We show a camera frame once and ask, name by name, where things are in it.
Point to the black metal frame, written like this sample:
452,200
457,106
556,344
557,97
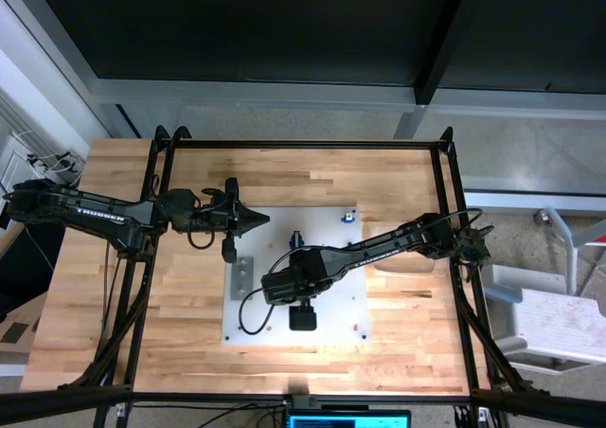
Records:
308,145

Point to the small blue white connector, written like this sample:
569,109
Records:
348,217

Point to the clear plastic tub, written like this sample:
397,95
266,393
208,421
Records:
407,266

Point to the white tube chair frame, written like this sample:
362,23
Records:
570,276

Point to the black table camera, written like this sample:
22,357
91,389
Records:
300,397

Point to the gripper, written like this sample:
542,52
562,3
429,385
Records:
303,319
231,196

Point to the blue clamp with silver plug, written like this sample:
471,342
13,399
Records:
294,238

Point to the grey metal plate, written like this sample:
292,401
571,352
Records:
248,279

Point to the brown cardboard box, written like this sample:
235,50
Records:
28,319

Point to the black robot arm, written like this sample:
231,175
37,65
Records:
341,260
94,212

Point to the white plastic step stool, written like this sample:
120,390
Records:
554,324

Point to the laptop screen with blue edge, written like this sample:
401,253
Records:
345,421

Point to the white mounting board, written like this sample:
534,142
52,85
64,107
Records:
331,319

